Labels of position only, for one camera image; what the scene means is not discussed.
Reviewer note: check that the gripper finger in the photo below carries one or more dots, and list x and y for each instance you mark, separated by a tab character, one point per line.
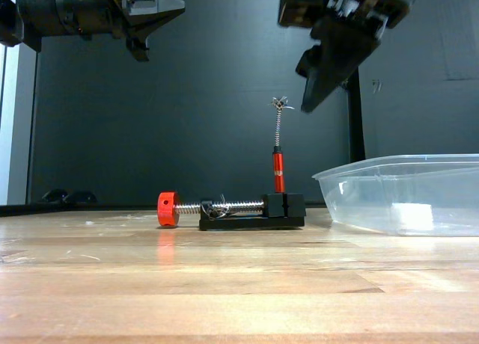
337	60
164	5
146	26
307	63

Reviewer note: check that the red RCA socket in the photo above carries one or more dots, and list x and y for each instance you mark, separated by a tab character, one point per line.
279	183

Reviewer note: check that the clear plastic tub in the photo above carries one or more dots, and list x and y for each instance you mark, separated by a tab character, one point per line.
355	209

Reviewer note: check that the black vise with red knob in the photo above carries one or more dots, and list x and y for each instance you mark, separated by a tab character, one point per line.
254	224

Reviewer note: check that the black curved frame bracket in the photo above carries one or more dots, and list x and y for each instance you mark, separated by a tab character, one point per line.
82	197
54	196

